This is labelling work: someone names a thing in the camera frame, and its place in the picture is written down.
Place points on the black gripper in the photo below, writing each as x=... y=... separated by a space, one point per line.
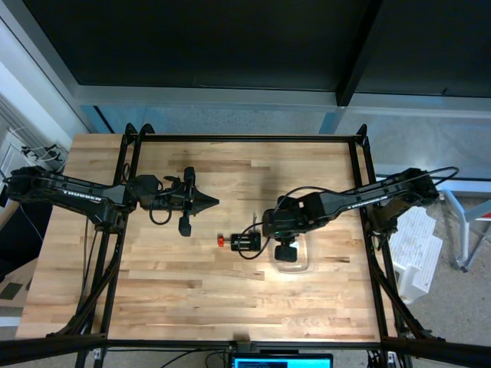
x=172 y=197
x=284 y=226

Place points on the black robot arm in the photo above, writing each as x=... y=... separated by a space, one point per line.
x=76 y=191
x=383 y=191

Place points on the black vise with red knob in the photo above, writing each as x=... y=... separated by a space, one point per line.
x=245 y=243

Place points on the clear plastic tub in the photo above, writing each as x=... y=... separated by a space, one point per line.
x=308 y=264

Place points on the laptop screen with blue edge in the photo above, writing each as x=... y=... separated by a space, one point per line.
x=280 y=362

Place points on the white stepped foam block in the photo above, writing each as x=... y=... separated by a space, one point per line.
x=418 y=249

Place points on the black square pillar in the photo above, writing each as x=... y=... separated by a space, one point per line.
x=356 y=57

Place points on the brown cardboard box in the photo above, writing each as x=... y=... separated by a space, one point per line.
x=15 y=276

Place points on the black table frame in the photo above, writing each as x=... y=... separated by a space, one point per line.
x=245 y=138

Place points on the black table camera mount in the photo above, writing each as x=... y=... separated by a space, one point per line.
x=242 y=345

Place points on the grey metal stand frame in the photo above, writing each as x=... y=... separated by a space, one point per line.
x=464 y=230

